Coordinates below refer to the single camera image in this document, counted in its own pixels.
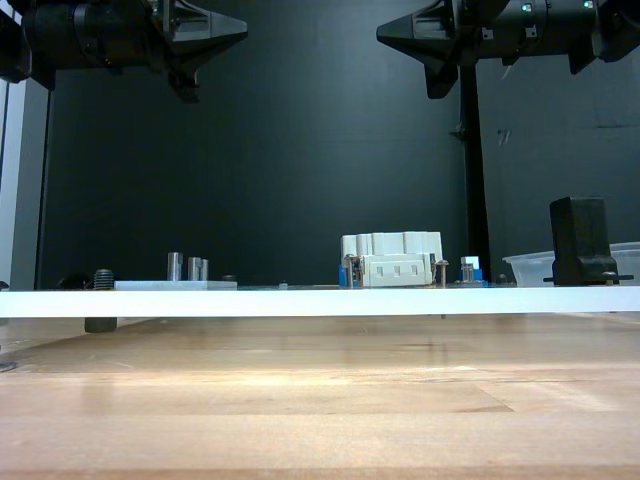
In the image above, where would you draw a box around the grey metal bar holder plate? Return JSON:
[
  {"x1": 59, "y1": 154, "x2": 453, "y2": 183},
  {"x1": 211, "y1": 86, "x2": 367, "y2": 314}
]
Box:
[{"x1": 113, "y1": 279, "x2": 239, "y2": 291}]

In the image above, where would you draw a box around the blue plastic connector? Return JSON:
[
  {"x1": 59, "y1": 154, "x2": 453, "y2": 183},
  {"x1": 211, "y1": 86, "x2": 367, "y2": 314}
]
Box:
[{"x1": 338, "y1": 253, "x2": 362, "y2": 290}]

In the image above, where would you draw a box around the black connector housing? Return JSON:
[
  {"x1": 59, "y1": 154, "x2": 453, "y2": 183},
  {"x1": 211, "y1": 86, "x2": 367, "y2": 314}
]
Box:
[{"x1": 542, "y1": 196, "x2": 635, "y2": 287}]

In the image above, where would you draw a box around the beige connector housing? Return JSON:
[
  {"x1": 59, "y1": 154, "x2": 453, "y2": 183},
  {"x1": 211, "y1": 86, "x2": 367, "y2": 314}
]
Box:
[{"x1": 341, "y1": 230, "x2": 450, "y2": 290}]

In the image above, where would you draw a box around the white task board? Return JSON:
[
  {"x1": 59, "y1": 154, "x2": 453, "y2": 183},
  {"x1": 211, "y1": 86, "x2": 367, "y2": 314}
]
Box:
[{"x1": 0, "y1": 287, "x2": 640, "y2": 319}]

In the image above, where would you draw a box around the small blue white socket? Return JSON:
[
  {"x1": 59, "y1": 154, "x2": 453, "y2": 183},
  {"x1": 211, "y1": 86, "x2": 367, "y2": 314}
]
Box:
[{"x1": 458, "y1": 255, "x2": 485, "y2": 287}]

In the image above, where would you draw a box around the clear plastic tub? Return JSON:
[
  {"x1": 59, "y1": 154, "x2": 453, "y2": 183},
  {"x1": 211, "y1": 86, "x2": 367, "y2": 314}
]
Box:
[{"x1": 502, "y1": 241, "x2": 640, "y2": 287}]

